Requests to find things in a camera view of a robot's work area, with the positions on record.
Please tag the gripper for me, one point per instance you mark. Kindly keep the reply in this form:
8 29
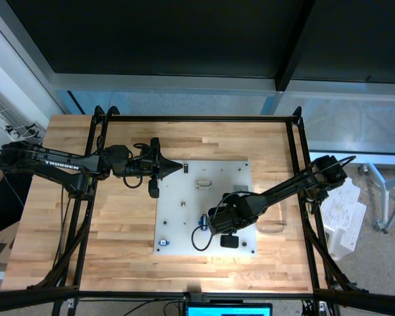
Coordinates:
154 189
229 242

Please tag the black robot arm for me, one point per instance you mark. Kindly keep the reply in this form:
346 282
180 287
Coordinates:
69 164
283 190

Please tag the small black socket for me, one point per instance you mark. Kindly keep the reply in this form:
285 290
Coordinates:
186 167

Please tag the beige connector housing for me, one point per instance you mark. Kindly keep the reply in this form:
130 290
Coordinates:
204 184

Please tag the white task board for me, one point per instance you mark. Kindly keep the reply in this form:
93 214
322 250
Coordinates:
184 237

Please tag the clear plastic tub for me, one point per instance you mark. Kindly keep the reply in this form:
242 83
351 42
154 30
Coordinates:
273 217

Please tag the laptop screen with blue edge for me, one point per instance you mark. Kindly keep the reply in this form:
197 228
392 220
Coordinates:
227 311

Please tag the white foam block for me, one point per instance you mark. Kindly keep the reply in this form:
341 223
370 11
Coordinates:
345 214

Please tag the grey metal stand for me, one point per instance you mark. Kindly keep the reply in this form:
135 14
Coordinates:
385 204

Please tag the brown cardboard box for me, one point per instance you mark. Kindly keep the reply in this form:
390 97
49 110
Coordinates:
3 235

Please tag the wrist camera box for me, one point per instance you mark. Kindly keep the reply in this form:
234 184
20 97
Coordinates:
214 220

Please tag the blue round connector mount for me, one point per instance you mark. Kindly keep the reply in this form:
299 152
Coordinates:
202 222

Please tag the black aluminium frame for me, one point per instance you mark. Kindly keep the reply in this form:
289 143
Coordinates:
197 118

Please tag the black camera on frame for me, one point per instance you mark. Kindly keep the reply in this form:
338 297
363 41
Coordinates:
197 296

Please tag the blue square connector mount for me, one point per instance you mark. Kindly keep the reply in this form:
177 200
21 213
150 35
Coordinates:
159 243

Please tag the silver frame bracket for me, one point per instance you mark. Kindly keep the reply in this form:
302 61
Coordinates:
71 303
322 306

